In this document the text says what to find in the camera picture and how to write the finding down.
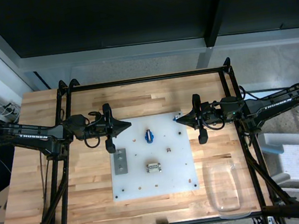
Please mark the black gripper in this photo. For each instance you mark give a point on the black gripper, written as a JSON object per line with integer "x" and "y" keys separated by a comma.
{"x": 108, "y": 129}
{"x": 208, "y": 115}

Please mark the grey HAN10-E connector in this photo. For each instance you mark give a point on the grey HAN10-E connector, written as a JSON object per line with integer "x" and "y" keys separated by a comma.
{"x": 153, "y": 167}

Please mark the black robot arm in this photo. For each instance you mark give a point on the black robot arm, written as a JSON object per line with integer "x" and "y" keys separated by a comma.
{"x": 276, "y": 103}
{"x": 30, "y": 134}

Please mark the small blue white connector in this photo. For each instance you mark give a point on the small blue white connector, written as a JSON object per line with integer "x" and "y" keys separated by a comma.
{"x": 174, "y": 118}

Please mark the small silver connector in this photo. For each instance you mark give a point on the small silver connector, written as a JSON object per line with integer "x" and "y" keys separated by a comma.
{"x": 168, "y": 150}

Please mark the blue clamp with silver insert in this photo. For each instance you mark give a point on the blue clamp with silver insert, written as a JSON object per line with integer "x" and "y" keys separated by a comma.
{"x": 145, "y": 139}

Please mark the grey metal bar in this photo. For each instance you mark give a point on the grey metal bar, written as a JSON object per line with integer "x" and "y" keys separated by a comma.
{"x": 121, "y": 162}

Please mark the white mounting board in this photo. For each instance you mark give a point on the white mounting board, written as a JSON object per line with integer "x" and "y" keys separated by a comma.
{"x": 148, "y": 181}

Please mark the clear plastic tub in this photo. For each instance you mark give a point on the clear plastic tub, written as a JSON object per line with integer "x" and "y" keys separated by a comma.
{"x": 227, "y": 190}

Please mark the white power strip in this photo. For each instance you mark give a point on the white power strip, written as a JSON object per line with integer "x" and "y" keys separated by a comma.
{"x": 10, "y": 116}

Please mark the black aluminium frame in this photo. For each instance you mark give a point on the black aluminium frame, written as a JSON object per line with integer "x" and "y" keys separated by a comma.
{"x": 144, "y": 78}

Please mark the silver corner bracket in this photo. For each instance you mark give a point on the silver corner bracket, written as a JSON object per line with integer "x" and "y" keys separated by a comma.
{"x": 270, "y": 220}

